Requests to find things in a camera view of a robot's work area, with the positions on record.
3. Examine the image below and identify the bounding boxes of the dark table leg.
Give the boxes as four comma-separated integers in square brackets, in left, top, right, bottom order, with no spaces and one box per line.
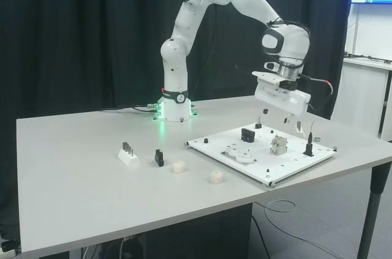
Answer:
[356,164,388,259]

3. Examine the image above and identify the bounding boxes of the black base cables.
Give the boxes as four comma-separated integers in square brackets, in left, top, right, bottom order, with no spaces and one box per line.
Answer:
[100,104,160,114]

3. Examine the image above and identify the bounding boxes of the white holder with metal plug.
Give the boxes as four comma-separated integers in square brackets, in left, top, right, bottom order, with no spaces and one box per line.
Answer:
[294,120,307,138]

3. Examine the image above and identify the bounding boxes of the grey floor cable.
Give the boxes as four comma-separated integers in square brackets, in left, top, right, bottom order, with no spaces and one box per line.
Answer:
[264,200,370,250]

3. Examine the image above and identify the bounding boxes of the black curtains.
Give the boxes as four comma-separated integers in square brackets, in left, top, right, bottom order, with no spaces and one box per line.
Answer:
[0,0,353,243]

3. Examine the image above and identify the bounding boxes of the black D-SUB plug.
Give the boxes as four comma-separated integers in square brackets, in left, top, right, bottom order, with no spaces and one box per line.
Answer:
[154,148,165,168]

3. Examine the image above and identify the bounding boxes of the white task board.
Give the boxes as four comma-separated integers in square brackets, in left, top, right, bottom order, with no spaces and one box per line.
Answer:
[183,119,338,187]

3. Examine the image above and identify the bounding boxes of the white cabinet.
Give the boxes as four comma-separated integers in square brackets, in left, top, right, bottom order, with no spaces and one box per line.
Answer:
[331,55,392,143]

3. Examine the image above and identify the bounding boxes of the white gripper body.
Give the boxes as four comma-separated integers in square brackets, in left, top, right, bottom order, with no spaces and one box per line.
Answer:
[254,82,311,117]

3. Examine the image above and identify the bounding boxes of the black USB plug with cable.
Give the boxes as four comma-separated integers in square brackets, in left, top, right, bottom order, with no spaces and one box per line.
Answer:
[306,121,317,148]

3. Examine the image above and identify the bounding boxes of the small white holder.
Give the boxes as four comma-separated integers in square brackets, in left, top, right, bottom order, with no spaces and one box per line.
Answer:
[209,170,225,184]
[173,160,188,175]

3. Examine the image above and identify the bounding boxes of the white peg holder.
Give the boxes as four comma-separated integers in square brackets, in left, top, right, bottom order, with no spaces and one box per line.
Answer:
[117,147,141,168]

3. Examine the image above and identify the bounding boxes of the white large gear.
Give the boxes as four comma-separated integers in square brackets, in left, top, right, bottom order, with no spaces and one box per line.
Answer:
[235,152,255,165]

